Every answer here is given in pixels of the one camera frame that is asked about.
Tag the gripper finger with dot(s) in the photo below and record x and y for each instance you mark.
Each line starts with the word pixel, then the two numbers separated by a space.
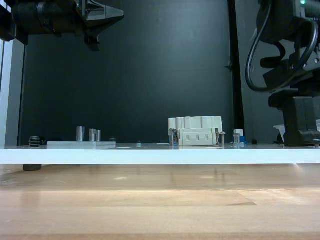
pixel 110 12
pixel 105 24

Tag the beige HAN10E hub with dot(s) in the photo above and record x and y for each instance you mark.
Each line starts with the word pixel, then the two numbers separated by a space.
pixel 197 136

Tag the blue connector socket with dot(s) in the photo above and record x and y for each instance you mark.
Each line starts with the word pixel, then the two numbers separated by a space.
pixel 176 142

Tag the black clamp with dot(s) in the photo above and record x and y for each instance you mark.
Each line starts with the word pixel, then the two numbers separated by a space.
pixel 300 125

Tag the small blue socket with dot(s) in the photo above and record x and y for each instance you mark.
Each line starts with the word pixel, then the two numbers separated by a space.
pixel 243 140

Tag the small silver socket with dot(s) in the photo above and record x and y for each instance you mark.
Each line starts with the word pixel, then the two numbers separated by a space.
pixel 236 139

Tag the silver metal pin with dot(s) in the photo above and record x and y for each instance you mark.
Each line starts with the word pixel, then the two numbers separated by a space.
pixel 98 136
pixel 80 133
pixel 92 135

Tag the grey metal plate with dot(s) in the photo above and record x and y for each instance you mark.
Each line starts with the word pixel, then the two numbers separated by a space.
pixel 75 145

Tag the black knurled standoff screw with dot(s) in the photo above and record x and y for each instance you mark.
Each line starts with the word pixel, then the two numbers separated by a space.
pixel 35 142

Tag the white plastic board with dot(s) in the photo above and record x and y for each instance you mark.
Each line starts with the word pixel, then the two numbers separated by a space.
pixel 160 155

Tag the black board foot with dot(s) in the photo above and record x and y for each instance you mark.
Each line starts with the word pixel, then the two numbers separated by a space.
pixel 32 167

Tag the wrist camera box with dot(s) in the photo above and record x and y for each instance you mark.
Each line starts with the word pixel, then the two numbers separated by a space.
pixel 280 78

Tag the black vertical post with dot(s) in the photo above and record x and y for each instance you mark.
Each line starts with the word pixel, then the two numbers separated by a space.
pixel 236 75

